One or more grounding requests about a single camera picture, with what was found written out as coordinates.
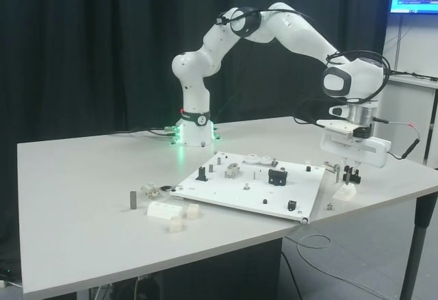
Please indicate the white task board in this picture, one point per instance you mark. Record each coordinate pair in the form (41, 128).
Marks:
(239, 200)

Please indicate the white large gear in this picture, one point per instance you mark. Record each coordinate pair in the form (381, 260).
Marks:
(265, 161)

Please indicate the small metal bolt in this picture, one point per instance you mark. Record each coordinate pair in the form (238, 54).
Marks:
(330, 207)

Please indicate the white holder with square holes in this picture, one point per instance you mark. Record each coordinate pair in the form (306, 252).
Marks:
(344, 192)

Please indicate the dark grey table leg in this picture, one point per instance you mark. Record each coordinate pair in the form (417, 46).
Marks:
(415, 252)

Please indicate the black D-SUB plug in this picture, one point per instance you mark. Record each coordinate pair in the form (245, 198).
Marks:
(358, 175)

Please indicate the flat white mounting plate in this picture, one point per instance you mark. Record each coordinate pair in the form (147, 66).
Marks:
(337, 125)

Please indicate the white medium gear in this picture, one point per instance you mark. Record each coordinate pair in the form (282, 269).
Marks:
(252, 159)

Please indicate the tall metal round peg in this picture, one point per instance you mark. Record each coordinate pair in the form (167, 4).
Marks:
(132, 201)

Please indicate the grey metal round peg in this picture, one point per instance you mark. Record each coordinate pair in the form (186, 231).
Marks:
(211, 169)

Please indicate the black curtain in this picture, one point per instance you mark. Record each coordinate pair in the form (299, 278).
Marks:
(85, 39)

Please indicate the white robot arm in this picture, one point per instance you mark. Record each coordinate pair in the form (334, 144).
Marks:
(297, 33)

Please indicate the black wrist band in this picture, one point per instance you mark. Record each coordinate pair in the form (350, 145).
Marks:
(364, 132)

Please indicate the small silver metal plug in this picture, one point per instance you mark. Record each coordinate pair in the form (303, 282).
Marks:
(331, 167)

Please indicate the small white camera box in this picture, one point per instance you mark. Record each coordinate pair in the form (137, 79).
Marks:
(337, 111)

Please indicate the long white peg holder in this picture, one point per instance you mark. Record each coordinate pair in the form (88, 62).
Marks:
(162, 210)

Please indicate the small white holder block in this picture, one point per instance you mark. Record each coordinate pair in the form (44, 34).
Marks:
(193, 211)
(175, 225)

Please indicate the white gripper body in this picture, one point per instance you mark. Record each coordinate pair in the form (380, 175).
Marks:
(362, 151)

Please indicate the white cabinet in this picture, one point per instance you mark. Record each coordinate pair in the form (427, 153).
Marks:
(410, 101)

